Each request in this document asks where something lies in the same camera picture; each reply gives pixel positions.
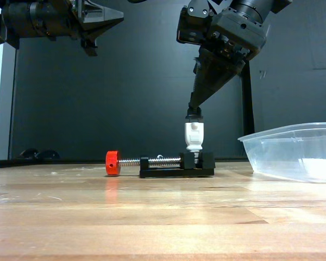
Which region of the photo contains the white square plug holder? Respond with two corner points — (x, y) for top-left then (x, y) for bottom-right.
(300, 158), (326, 179)

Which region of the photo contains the black clamp with red knob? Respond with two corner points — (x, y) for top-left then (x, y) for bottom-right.
(105, 150), (216, 179)

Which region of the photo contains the clear plastic tub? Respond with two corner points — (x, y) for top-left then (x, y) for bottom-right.
(237, 121), (326, 184)

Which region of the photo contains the black wall column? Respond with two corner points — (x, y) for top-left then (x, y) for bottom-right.
(241, 62), (255, 136)

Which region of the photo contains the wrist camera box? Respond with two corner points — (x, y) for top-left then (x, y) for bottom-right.
(175, 4), (216, 46)

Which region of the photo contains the black curved frame bracket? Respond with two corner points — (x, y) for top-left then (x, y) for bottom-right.
(20, 148), (39, 160)
(35, 148), (61, 160)

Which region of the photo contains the black metal frame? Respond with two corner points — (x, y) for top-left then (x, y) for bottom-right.
(0, 157), (252, 170)

